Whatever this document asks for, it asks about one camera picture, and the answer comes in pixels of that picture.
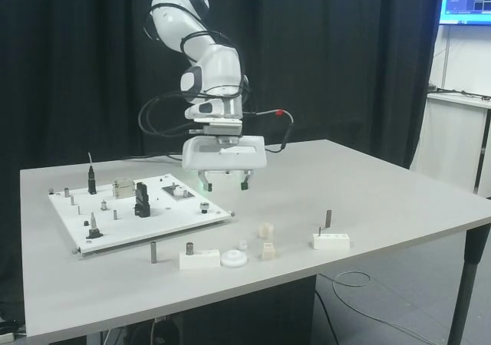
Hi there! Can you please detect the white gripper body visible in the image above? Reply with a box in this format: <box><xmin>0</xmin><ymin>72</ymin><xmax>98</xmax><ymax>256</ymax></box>
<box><xmin>182</xmin><ymin>133</ymin><xmax>268</xmax><ymax>172</ymax></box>

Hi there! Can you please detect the white large gear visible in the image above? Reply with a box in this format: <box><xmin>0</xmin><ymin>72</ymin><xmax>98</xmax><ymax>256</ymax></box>
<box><xmin>220</xmin><ymin>249</ymin><xmax>249</xmax><ymax>268</ymax></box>

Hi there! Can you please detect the white task board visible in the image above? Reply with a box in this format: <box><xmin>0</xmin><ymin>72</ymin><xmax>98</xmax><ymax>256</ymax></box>
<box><xmin>48</xmin><ymin>172</ymin><xmax>237</xmax><ymax>256</ymax></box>

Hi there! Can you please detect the black D-SUB plug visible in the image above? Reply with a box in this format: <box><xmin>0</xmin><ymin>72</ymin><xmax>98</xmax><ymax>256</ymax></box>
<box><xmin>133</xmin><ymin>182</ymin><xmax>151</xmax><ymax>219</ymax></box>

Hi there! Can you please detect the white peg holder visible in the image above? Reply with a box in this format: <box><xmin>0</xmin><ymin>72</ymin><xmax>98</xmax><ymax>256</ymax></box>
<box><xmin>310</xmin><ymin>232</ymin><xmax>352</xmax><ymax>251</ymax></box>
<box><xmin>178</xmin><ymin>248</ymin><xmax>222</xmax><ymax>271</ymax></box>

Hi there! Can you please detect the black waterproof plug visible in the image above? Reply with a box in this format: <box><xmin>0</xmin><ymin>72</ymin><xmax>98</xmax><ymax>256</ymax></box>
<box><xmin>86</xmin><ymin>152</ymin><xmax>97</xmax><ymax>196</ymax></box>

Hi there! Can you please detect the metal bolt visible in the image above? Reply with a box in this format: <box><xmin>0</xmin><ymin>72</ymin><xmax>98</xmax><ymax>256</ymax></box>
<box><xmin>86</xmin><ymin>212</ymin><xmax>103</xmax><ymax>241</ymax></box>

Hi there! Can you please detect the black curtain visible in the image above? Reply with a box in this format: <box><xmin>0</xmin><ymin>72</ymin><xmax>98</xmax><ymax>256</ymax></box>
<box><xmin>0</xmin><ymin>0</ymin><xmax>448</xmax><ymax>323</ymax></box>

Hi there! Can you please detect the white cabinet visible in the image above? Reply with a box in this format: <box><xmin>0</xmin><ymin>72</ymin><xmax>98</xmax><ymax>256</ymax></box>
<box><xmin>412</xmin><ymin>91</ymin><xmax>491</xmax><ymax>199</ymax></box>

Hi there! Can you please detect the dark metal table leg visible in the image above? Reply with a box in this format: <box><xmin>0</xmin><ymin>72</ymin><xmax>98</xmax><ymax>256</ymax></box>
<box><xmin>448</xmin><ymin>222</ymin><xmax>491</xmax><ymax>345</ymax></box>

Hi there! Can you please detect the blue screen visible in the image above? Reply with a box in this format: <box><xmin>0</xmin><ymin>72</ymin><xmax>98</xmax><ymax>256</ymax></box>
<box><xmin>439</xmin><ymin>0</ymin><xmax>491</xmax><ymax>26</ymax></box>

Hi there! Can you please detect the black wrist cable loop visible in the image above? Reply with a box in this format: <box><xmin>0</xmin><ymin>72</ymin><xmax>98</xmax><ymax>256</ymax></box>
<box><xmin>138</xmin><ymin>94</ymin><xmax>200</xmax><ymax>135</ymax></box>

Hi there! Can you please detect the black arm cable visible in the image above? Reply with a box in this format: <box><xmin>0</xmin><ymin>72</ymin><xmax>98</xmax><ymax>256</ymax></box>
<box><xmin>179</xmin><ymin>30</ymin><xmax>252</xmax><ymax>107</ymax></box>

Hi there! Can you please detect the grey floor cable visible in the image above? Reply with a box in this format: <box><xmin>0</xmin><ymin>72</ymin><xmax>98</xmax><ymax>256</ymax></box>
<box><xmin>331</xmin><ymin>271</ymin><xmax>456</xmax><ymax>345</ymax></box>

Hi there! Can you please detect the black cable bundle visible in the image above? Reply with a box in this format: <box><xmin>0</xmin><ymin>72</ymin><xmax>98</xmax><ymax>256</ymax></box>
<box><xmin>427</xmin><ymin>85</ymin><xmax>491</xmax><ymax>101</ymax></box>

